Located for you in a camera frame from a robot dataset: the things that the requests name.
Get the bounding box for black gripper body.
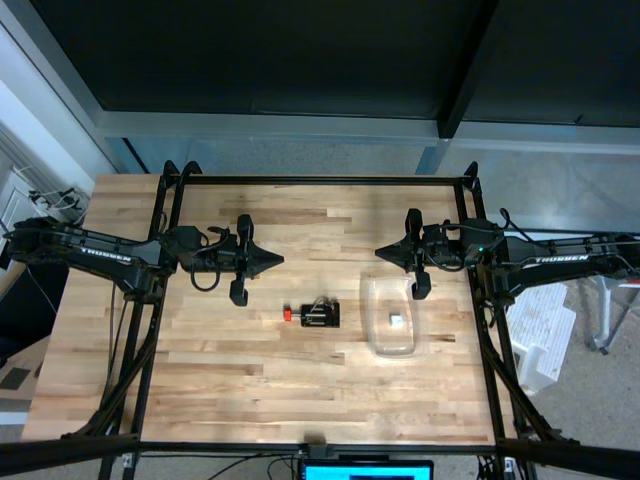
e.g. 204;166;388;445
404;208;467;301
214;213;255;307

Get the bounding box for clear plastic tub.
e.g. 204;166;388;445
359;273;429;359

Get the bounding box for black clamp with red knob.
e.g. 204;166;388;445
282;297;342;330

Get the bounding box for white foam packing block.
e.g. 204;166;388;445
505;282;577;399

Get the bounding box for grey metal stand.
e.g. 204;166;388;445
564;243;640;357

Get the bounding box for screen with blue edge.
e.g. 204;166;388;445
298;458;435;480

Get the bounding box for flat cardboard box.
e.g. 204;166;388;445
0;333;51;427

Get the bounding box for black vertical post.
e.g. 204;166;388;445
437;0;501;140

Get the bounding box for white power strip with cables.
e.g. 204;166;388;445
25;187;85;214

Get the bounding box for black metal table frame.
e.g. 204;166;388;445
0;159;640;480

